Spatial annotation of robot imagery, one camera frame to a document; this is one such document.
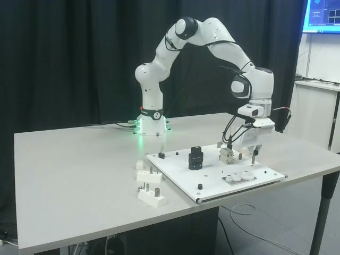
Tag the white medium gear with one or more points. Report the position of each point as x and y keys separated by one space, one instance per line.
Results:
x=236 y=177

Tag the thin metal round peg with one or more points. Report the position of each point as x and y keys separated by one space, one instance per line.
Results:
x=146 y=187

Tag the white round peg holder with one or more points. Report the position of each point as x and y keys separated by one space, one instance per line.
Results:
x=152 y=202

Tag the black curtain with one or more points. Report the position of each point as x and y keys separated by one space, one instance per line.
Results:
x=66 y=53

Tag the thick metal round peg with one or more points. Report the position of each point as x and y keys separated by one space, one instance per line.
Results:
x=157 y=192

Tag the white large gear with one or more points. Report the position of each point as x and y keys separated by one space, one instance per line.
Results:
x=245 y=176

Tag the black table leg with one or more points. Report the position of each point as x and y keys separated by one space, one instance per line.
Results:
x=322 y=212

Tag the white small gear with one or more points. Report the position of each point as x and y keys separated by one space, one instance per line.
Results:
x=228 y=179

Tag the small white holder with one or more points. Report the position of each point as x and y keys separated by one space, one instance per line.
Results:
x=139 y=166

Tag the white cabinet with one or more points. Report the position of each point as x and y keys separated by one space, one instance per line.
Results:
x=313 y=119

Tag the white square peg holder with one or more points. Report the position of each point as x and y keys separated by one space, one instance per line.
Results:
x=147 y=178

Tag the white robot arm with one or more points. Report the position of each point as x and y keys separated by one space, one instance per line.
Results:
x=150 y=79

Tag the black D-SUB plug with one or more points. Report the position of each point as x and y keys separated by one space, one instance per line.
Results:
x=195 y=159

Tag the blue screen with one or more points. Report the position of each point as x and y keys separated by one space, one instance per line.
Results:
x=321 y=16

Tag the white task board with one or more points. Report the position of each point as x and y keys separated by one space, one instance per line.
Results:
x=180 y=175

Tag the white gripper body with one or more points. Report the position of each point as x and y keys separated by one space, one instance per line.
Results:
x=256 y=136

